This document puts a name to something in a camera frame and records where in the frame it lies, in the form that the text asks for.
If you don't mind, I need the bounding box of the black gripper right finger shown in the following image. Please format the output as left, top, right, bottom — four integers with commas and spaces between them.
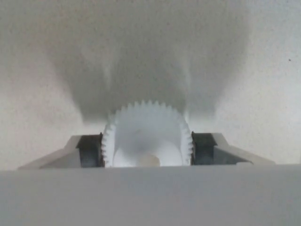
190, 131, 276, 167

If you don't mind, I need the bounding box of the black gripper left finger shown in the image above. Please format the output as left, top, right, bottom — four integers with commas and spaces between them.
17, 133, 104, 169

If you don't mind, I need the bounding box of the white medium gear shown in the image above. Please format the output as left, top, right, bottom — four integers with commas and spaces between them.
101, 100, 194, 168

